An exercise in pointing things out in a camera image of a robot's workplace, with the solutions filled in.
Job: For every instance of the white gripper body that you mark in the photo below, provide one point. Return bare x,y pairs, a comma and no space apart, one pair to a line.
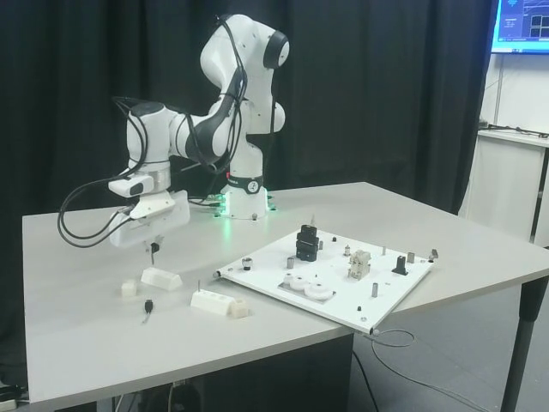
163,225

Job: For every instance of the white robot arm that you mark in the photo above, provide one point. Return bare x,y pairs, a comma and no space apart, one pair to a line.
253,86

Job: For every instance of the white peg holder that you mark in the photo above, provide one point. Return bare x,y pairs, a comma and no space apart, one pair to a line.
161,279
210,302

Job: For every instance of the small white cube holder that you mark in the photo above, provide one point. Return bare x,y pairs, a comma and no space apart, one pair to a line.
129,288
238,309

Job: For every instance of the metal BNC plug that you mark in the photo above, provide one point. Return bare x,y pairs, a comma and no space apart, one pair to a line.
247,263

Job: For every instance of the white medium gear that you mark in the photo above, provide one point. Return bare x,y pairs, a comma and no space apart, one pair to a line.
296,284

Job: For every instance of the black D-SUB plug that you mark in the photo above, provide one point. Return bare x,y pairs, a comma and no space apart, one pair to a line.
308,246

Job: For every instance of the white large gear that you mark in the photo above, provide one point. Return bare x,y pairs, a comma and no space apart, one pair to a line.
317,292

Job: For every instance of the black curtain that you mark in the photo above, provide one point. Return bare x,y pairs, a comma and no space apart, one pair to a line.
86,64

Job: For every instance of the metal waterproof plug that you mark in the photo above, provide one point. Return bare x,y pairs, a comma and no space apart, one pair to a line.
348,250

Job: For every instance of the beige Ethernet plug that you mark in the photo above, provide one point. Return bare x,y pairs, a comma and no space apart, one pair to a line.
359,264

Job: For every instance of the white task board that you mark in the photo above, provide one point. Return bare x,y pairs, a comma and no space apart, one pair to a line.
386,302

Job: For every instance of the white cabinet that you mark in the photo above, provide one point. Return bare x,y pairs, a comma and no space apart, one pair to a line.
506,184

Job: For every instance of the dark grey table leg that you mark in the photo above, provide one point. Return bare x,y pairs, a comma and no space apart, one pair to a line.
521,343

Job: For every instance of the blue screen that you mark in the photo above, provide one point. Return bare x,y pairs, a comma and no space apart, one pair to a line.
521,26

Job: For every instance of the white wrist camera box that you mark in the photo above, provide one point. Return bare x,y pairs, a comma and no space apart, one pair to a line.
130,186

